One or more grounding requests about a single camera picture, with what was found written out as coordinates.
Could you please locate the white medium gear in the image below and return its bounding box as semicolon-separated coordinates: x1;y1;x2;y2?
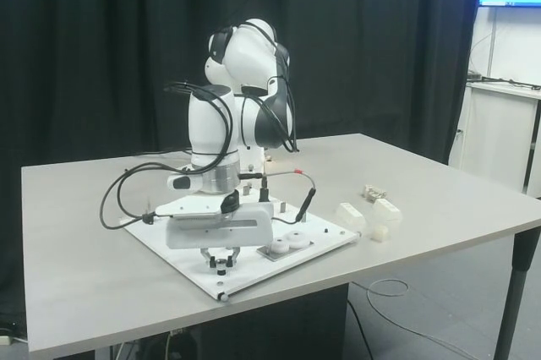
270;237;292;257

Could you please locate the black curtain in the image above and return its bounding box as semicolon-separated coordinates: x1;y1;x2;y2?
0;0;483;335

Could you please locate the black base cable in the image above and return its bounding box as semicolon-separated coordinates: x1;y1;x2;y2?
139;147;194;157

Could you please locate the grey floor cable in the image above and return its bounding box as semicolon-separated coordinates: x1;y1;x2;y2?
350;278;512;360

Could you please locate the black floor cable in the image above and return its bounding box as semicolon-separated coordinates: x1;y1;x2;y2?
346;298;371;360

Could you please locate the white peg holder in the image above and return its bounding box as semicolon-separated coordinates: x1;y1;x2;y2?
336;202;366;231
371;198;403;224

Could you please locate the small white cube holder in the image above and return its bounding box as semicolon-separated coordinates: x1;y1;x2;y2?
368;226;391;243

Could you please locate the white cabinet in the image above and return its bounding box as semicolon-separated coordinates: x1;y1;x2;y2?
447;79;541;199

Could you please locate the black cable bundle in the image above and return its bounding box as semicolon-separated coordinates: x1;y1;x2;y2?
466;74;541;91

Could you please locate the white large gear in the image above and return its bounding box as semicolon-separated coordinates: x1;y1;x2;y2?
283;230;310;251

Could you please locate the black rod with red tag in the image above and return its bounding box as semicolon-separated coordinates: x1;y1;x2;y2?
238;167;318;226

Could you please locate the white task board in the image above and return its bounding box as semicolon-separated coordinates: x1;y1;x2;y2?
120;189;363;303

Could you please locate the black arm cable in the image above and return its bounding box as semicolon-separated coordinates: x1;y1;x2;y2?
163;25;302;166

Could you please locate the black camera cable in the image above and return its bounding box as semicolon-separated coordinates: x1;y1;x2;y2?
100;161;196;231

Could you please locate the black table leg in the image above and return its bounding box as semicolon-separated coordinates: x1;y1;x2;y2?
493;224;532;360

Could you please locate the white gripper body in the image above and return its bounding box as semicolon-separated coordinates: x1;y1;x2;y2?
165;202;276;250

